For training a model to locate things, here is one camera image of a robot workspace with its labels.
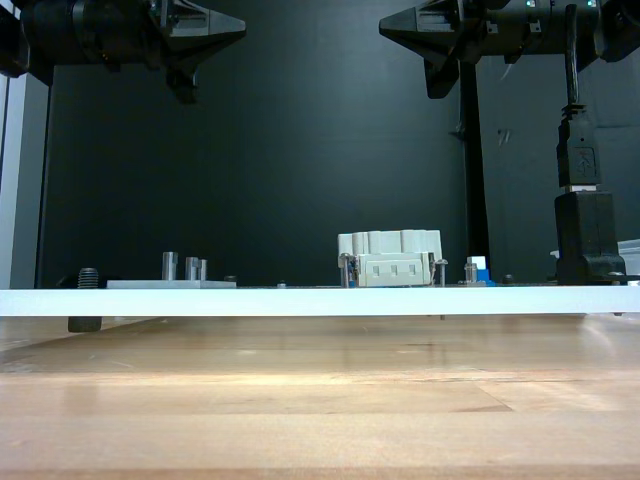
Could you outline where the white task board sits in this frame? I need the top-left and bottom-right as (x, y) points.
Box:
(0, 287), (640, 319)

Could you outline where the blue white small connector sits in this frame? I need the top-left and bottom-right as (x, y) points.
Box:
(473, 255), (493, 287)

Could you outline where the black USB plug with cable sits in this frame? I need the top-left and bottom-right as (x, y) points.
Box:
(556, 3), (602, 194)

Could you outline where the grey metal plate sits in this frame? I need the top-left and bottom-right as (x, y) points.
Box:
(106, 279), (237, 290)

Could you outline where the black USB socket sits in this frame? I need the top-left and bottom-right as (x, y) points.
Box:
(553, 191), (629, 284)

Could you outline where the black aluminium frame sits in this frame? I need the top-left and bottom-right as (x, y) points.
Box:
(449, 59), (492, 287)

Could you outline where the beige multi-pin connector housing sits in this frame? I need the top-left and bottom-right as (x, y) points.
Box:
(337, 229), (444, 289)

